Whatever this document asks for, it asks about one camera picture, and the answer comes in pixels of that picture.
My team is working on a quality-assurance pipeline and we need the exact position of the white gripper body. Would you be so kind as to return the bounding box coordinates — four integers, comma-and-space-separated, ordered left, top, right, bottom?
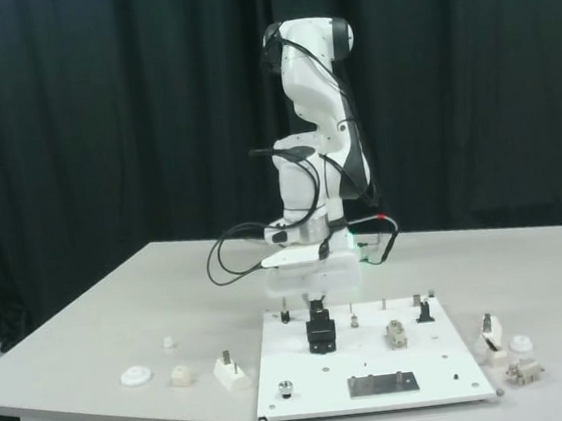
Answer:
261, 256, 361, 301

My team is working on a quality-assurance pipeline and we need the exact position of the white peg holder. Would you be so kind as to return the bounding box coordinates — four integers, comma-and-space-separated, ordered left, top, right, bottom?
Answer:
477, 311, 506, 349
210, 356, 254, 395

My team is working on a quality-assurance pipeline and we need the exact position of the white task board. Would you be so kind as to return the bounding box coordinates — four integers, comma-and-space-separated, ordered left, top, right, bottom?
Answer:
245, 288, 500, 418

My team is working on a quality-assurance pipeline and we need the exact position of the small white cube holder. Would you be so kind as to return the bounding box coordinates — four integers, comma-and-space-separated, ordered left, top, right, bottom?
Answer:
169, 363, 197, 389

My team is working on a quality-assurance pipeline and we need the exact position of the white holder with black plug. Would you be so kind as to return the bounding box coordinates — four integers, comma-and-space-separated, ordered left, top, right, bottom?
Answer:
472, 335, 510, 370

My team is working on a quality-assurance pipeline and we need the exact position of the white large gear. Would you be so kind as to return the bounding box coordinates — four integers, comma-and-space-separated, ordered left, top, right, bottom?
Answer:
119, 365, 154, 390

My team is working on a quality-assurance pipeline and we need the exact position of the white medium gear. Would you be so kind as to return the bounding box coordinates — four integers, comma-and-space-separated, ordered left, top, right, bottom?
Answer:
507, 333, 535, 358

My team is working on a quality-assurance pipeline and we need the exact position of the beige waterproof plug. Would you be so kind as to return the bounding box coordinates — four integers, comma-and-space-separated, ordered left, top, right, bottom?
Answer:
501, 351, 547, 384

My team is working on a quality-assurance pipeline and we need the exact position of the black curtain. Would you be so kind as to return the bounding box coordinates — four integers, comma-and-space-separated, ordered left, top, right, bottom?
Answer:
0, 0, 562, 355

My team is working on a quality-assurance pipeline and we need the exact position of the black looped wrist cable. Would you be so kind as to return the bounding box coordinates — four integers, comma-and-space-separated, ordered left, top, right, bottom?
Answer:
200, 213, 330, 288

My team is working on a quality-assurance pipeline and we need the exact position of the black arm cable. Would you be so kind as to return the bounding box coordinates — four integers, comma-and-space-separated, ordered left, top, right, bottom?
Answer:
261, 18, 383, 218

